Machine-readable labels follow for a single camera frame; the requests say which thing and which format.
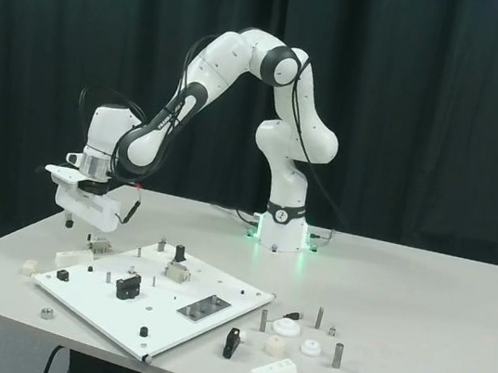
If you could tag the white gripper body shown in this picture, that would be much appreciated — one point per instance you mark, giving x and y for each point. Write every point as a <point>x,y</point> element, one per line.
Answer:
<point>87,204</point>

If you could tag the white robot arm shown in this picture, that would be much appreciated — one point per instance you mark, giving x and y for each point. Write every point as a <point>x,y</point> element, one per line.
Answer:
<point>299,133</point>

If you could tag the short metal round peg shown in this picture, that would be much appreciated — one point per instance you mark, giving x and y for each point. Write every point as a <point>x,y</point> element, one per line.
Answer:
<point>108,277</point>

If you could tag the small metal round peg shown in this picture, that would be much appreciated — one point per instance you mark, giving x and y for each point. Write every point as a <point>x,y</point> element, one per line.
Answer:
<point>138,252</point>

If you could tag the thin metal peg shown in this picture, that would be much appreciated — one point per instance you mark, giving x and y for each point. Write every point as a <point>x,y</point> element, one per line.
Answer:
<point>318,318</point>

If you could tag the thick metal round peg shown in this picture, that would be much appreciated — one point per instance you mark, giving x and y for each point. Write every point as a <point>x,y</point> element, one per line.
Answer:
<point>338,356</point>

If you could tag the long white holder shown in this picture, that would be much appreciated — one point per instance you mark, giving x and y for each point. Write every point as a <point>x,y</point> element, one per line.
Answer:
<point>74,258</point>

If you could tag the metal D-SUB plug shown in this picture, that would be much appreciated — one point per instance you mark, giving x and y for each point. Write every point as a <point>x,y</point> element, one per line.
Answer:
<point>98,246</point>

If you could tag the flat white mounting plate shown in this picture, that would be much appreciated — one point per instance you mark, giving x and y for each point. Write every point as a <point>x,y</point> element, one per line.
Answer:
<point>61,172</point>

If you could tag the black rod with red tag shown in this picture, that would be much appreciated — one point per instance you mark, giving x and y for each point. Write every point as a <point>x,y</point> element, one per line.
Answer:
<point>131,212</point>

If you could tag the small white cube holder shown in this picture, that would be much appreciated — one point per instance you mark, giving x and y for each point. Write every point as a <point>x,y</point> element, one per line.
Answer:
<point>29,268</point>

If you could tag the white task board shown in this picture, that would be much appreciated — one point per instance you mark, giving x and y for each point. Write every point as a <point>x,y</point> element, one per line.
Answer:
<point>197,282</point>

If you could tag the black curtain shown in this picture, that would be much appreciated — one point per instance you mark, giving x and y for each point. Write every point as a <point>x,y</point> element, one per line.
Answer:
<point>43,24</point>

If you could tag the black USB plug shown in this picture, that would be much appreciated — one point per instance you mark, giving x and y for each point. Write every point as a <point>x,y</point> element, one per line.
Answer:
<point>293,316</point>

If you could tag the white large gear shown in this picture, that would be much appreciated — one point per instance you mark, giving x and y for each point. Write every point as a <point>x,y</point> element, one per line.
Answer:
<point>286,329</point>

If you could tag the white holder with holes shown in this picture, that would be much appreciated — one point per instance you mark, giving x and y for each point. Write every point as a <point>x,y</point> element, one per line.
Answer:
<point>276,370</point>

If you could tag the white small gear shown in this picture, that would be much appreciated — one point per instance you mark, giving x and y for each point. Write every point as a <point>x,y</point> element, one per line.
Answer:
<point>310,348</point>

